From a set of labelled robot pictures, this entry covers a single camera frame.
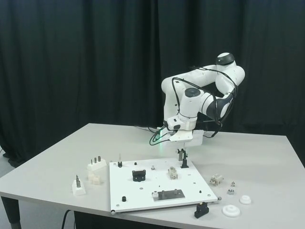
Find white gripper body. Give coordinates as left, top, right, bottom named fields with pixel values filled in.
left=173, top=130, right=205, bottom=147

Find white long peg holder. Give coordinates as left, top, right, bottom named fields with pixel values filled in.
left=87, top=160, right=107, bottom=172

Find white short peg holder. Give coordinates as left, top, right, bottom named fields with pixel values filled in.
left=71, top=182, right=86, bottom=197

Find beige rectangular plug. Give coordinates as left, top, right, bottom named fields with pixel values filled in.
left=209, top=175, right=225, bottom=186

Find white task board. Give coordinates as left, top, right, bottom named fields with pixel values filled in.
left=108, top=156, right=222, bottom=214

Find black D-SUB plug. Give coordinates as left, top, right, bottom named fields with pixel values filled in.
left=194, top=201, right=210, bottom=218

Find white large gear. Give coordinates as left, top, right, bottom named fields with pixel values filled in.
left=222, top=204, right=240, bottom=217

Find black under-table panel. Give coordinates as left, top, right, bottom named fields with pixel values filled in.
left=73, top=211, right=198, bottom=229

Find black curtains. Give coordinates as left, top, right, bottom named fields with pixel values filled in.
left=0, top=0, right=305, bottom=167

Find dark grey table leg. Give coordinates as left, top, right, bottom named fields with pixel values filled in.
left=0, top=196, right=20, bottom=229

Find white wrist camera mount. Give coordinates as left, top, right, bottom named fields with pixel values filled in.
left=166, top=116, right=194, bottom=142

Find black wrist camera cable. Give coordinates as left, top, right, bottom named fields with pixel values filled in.
left=149, top=126, right=173, bottom=146

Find black base cable on table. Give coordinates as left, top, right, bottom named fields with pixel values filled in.
left=134, top=125, right=165, bottom=132

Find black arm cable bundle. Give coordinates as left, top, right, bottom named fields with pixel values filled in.
left=168, top=66, right=239, bottom=127

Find black floor cable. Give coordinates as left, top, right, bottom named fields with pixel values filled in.
left=62, top=209, right=75, bottom=229

